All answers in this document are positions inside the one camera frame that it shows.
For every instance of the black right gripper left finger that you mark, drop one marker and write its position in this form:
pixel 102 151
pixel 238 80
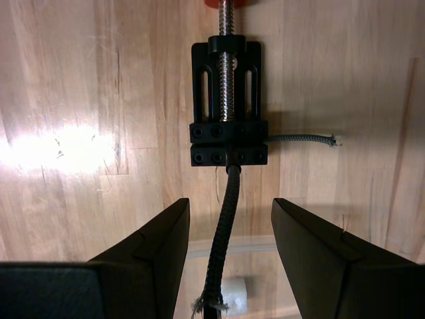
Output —
pixel 133 282

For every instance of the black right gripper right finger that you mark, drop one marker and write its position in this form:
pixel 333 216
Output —
pixel 332 282

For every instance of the white foam block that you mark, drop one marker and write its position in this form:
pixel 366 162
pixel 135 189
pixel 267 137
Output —
pixel 235 292

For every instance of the black clamp with orange knob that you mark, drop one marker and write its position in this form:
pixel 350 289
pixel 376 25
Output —
pixel 229 131

